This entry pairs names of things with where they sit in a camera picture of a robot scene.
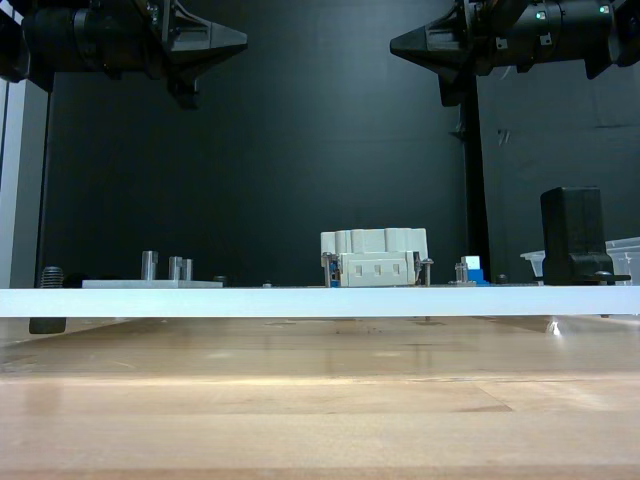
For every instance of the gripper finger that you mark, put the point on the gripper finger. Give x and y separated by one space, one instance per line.
440 42
205 40

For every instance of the black socket block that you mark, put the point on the black socket block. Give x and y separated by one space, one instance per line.
570 225

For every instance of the small blue white socket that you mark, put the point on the small blue white socket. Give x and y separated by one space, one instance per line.
472 265

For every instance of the beige connector housing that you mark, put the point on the beige connector housing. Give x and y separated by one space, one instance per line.
375 260

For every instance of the small silver metal clip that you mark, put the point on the small silver metal clip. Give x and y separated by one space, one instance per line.
460 272

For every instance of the grey metal plate with pegs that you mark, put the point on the grey metal plate with pegs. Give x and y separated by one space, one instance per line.
150 284

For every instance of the clear plastic tub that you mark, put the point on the clear plastic tub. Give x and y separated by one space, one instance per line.
622 255

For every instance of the board corner standoff screw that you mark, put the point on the board corner standoff screw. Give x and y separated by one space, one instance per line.
51 277

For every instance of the blue clamp with silver plug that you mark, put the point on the blue clamp with silver plug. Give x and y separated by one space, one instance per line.
336 282

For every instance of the white task board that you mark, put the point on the white task board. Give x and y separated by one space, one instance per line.
320 302

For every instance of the black rubber board foot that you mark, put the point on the black rubber board foot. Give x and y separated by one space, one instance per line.
47 326

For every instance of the black aluminium frame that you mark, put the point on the black aluminium frame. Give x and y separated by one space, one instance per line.
475 200

